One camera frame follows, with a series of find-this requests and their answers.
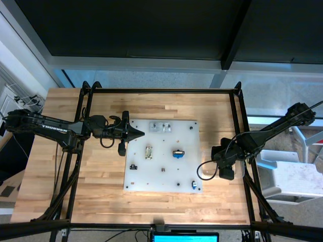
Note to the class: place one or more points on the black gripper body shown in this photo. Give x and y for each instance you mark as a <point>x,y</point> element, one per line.
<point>227,156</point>
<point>123,131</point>

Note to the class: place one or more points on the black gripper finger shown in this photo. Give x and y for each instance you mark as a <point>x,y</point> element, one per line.
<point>134,136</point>
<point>134,130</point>

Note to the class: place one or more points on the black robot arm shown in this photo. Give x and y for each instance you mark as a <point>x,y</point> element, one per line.
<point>54,129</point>
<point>277,126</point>

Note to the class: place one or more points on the clear plastic tub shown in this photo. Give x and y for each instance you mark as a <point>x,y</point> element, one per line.
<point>205,158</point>

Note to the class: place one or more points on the grey connector housing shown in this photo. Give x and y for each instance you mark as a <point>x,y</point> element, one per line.
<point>149,152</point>

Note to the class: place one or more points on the small black clamp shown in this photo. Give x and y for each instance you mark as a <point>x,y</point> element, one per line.
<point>133,167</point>

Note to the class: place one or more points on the white board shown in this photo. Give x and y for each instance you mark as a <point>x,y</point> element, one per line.
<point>141,176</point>

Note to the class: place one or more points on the small blue plug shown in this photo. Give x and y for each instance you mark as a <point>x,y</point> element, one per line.
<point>194,185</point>

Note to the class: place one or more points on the blue connector with black top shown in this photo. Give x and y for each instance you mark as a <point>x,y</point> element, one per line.
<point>178,154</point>

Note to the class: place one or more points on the white plastic stool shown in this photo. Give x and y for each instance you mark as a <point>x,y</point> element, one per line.
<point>297,176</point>

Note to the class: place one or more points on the grey metal chair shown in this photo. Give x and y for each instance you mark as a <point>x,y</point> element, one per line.
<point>299,134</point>

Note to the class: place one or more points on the blue laptop screen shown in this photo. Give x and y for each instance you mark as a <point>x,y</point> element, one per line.
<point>184,239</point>

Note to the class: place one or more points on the black bulky object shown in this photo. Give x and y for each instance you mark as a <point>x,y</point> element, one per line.
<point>10,156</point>

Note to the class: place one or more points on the cardboard box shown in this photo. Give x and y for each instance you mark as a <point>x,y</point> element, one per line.
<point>12,181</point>

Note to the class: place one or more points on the black metal frame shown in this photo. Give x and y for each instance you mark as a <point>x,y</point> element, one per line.
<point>161,91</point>

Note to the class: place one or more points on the grey metal partition frame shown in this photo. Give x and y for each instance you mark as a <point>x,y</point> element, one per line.
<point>126,63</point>

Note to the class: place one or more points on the white frame bracket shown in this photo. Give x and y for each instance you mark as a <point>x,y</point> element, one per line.
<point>257,234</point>
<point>64,232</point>

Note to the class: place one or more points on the small black table camera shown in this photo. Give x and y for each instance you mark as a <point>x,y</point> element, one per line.
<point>159,225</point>

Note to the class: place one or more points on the black vertical post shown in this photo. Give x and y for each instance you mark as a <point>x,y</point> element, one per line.
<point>234,37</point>

